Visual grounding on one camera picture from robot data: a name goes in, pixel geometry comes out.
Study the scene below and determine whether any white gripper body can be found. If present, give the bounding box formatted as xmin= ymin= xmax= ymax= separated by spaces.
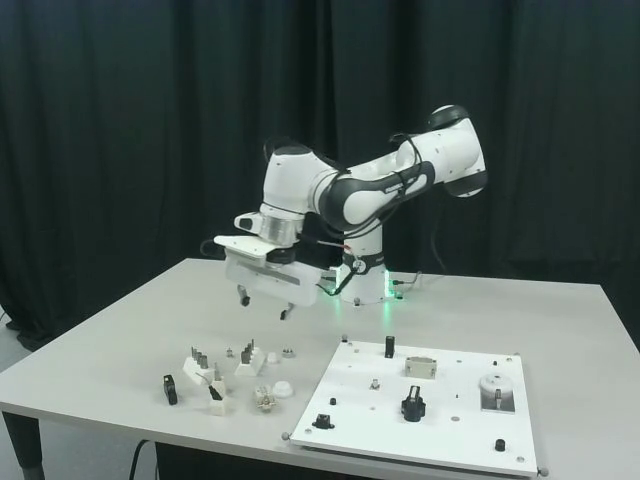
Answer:
xmin=223 ymin=249 xmax=321 ymax=308

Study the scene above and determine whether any white large gear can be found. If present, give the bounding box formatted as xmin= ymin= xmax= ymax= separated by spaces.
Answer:
xmin=478 ymin=373 xmax=515 ymax=399

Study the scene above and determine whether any flat white mounting plate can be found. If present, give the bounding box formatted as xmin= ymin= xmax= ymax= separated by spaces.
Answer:
xmin=213 ymin=233 xmax=277 ymax=261

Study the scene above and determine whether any white peg holder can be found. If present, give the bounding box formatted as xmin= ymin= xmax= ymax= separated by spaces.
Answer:
xmin=233 ymin=349 xmax=265 ymax=377
xmin=180 ymin=355 xmax=214 ymax=385

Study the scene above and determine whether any white task board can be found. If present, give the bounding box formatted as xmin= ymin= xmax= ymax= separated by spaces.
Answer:
xmin=281 ymin=338 xmax=547 ymax=476

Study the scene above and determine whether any black curtain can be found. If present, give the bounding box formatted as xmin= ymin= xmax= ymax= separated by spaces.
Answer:
xmin=0 ymin=0 xmax=640 ymax=331

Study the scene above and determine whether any black table leg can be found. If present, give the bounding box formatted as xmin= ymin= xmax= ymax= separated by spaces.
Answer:
xmin=0 ymin=412 xmax=44 ymax=480

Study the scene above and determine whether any silver wrist ring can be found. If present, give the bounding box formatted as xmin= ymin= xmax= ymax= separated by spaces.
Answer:
xmin=257 ymin=214 xmax=304 ymax=246

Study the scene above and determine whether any thin black rod on wire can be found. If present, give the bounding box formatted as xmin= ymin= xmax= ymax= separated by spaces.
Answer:
xmin=298 ymin=234 xmax=361 ymax=274

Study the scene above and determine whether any black plug with short cable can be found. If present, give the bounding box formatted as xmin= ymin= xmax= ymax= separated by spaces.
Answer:
xmin=195 ymin=372 xmax=224 ymax=401

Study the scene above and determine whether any black base cable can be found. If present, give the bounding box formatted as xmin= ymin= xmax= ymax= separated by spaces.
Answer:
xmin=393 ymin=271 xmax=425 ymax=297

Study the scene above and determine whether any black floor cable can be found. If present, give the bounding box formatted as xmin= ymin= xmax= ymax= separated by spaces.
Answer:
xmin=130 ymin=438 xmax=157 ymax=480

